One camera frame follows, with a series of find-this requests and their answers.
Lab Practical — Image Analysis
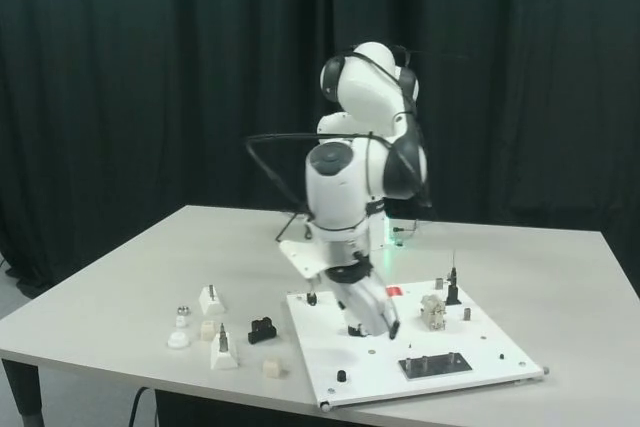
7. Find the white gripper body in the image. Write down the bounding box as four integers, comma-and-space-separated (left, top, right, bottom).
339, 274, 400, 340

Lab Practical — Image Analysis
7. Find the white medium gear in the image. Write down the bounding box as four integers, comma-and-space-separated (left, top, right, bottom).
166, 329, 195, 351

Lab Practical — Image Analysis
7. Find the white task board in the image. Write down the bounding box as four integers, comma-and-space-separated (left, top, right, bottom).
285, 280, 547, 411

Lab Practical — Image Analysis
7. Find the black D-SUB plug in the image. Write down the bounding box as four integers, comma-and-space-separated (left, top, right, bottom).
247, 315, 276, 346

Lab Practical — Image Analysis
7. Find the white peg holder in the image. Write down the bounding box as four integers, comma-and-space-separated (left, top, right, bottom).
198, 285, 227, 317
209, 334, 241, 372

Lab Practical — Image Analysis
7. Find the black curtain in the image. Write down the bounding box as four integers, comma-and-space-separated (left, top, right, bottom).
0, 0, 640, 293

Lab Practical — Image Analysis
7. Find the black table leg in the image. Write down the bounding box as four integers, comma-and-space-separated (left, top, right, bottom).
0, 357, 42, 427

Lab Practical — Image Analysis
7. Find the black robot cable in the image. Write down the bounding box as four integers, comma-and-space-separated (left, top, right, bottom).
389, 44, 435, 222
244, 131, 374, 243

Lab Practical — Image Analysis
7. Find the black floor cable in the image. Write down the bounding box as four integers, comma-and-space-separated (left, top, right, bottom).
130, 385, 151, 427

